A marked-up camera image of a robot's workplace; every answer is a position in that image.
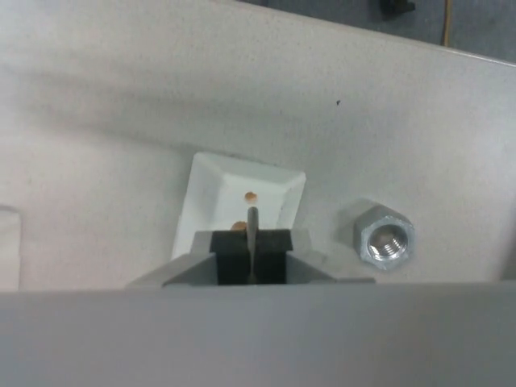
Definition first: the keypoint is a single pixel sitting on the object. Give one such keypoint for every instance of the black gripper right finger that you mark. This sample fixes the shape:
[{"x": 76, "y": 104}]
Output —
[{"x": 274, "y": 258}]

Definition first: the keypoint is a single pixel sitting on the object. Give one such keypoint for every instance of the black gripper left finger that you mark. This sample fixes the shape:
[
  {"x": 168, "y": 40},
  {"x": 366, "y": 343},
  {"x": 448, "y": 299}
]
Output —
[{"x": 230, "y": 258}]

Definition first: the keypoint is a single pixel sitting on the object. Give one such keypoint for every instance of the thin metal round peg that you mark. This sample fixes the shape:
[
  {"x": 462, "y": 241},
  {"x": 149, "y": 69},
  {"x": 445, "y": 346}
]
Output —
[{"x": 252, "y": 225}]

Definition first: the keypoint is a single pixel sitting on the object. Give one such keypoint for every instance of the white two-hole peg holder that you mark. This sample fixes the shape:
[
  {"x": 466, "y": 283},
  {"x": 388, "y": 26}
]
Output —
[{"x": 225, "y": 189}]

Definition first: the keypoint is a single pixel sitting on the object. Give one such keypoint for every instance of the white narrow peg holder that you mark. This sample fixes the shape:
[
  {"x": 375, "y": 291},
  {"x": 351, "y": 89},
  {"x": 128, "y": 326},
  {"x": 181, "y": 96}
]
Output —
[{"x": 8, "y": 250}]

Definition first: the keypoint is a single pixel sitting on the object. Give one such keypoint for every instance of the metal hex nut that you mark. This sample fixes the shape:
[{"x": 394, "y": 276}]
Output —
[{"x": 371, "y": 217}]

